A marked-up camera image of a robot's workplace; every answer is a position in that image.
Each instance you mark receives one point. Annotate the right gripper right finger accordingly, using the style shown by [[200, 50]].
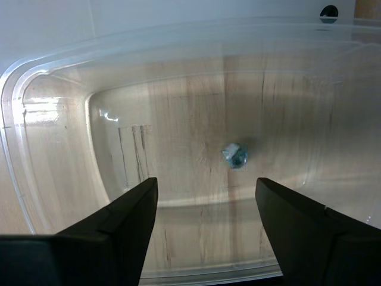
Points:
[[327, 253]]

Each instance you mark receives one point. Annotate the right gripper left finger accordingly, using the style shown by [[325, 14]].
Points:
[[89, 256]]

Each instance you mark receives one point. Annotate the clear plastic tub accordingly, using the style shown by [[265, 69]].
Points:
[[190, 113]]

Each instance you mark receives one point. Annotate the black board screw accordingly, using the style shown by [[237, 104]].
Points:
[[329, 12]]

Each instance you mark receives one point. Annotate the white board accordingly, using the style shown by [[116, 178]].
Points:
[[178, 15]]

